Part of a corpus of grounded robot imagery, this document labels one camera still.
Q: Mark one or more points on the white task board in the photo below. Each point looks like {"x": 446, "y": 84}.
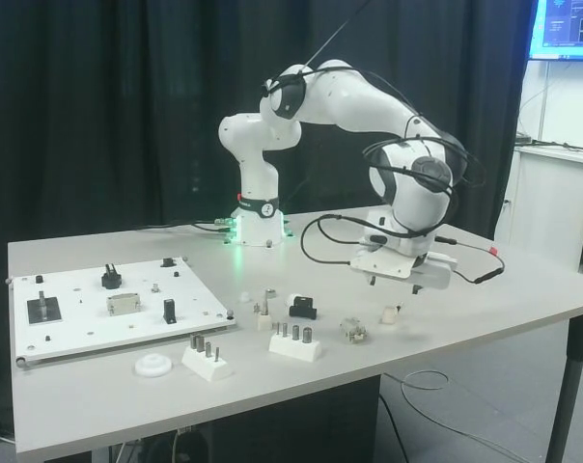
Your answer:
{"x": 127, "y": 328}

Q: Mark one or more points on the large metal square peg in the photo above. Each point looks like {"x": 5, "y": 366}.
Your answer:
{"x": 195, "y": 342}

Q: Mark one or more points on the blue screen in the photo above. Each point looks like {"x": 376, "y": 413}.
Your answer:
{"x": 566, "y": 29}

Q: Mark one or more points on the black curtain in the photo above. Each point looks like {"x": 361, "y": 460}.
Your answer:
{"x": 103, "y": 120}

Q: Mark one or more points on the black D-SUB plug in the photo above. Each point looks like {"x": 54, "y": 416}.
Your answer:
{"x": 302, "y": 307}

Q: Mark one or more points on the black table leg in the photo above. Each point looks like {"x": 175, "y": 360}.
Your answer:
{"x": 574, "y": 362}

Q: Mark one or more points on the metal BNC plug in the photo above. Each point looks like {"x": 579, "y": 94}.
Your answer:
{"x": 270, "y": 292}

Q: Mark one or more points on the medium metal square peg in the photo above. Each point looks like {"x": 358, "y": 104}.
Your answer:
{"x": 207, "y": 347}

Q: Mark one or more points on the white square peg holder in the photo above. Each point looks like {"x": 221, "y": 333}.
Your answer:
{"x": 207, "y": 366}

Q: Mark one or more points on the medium metal round peg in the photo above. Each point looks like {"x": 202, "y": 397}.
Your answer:
{"x": 295, "y": 333}

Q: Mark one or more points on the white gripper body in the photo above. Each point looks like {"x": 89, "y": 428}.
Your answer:
{"x": 434, "y": 277}

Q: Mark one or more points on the white small gear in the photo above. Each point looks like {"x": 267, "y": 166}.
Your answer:
{"x": 244, "y": 295}

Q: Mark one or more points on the metal waterproof plug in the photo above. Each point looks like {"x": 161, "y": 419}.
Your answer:
{"x": 353, "y": 332}

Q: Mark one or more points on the small metal round peg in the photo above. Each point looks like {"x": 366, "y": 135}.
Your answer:
{"x": 284, "y": 331}

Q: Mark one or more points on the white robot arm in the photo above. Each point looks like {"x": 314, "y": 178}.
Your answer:
{"x": 253, "y": 144}

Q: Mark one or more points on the white large gear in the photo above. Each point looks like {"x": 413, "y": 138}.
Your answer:
{"x": 154, "y": 366}

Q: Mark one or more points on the white round peg holder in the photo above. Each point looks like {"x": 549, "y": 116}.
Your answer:
{"x": 296, "y": 349}

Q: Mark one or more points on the white holder with plug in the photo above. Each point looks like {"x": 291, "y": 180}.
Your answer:
{"x": 389, "y": 314}

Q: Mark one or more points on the white cabinet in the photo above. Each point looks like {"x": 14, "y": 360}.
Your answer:
{"x": 547, "y": 207}

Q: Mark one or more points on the small white bolt holder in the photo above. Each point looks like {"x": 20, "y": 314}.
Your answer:
{"x": 263, "y": 322}

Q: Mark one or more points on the large metal round peg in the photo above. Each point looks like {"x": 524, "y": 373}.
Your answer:
{"x": 307, "y": 334}

